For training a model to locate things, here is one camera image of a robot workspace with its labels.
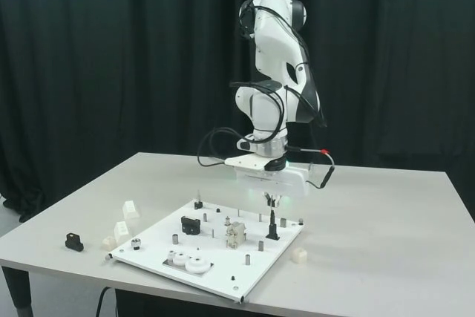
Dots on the black curtain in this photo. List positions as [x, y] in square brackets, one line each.
[74, 35]

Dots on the black box under table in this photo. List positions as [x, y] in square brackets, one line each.
[178, 306]

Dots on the metal BNC plug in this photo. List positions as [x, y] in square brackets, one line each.
[227, 220]

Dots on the white large gear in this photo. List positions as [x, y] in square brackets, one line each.
[197, 264]

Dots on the black D-SUB plug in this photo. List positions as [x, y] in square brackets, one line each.
[74, 242]

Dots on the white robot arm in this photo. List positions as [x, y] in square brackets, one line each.
[271, 46]

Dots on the small black plug metal tip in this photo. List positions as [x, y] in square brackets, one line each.
[197, 204]

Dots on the large metal round peg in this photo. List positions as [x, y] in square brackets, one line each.
[173, 238]

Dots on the beige Ethernet plug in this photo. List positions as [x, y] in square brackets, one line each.
[235, 237]

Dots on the metal bolt black base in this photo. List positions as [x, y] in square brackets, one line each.
[136, 244]

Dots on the thin black rod red tag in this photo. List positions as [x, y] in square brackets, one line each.
[308, 150]

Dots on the black table leg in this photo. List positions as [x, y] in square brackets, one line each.
[15, 291]

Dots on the black USB plug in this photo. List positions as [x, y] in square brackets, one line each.
[273, 229]

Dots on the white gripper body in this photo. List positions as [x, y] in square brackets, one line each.
[285, 181]

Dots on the flat white mounting plate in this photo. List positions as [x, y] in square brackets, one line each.
[246, 161]

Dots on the white task board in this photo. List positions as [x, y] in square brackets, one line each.
[208, 254]

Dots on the small white cube holder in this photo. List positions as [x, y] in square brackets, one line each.
[299, 255]
[109, 242]

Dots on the metal square peg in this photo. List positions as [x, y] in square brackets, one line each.
[261, 247]
[282, 222]

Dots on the white medium gear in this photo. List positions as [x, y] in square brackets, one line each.
[181, 258]

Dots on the white small gear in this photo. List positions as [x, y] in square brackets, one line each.
[170, 254]

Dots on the long white peg holder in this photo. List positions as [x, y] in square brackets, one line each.
[122, 232]
[131, 209]

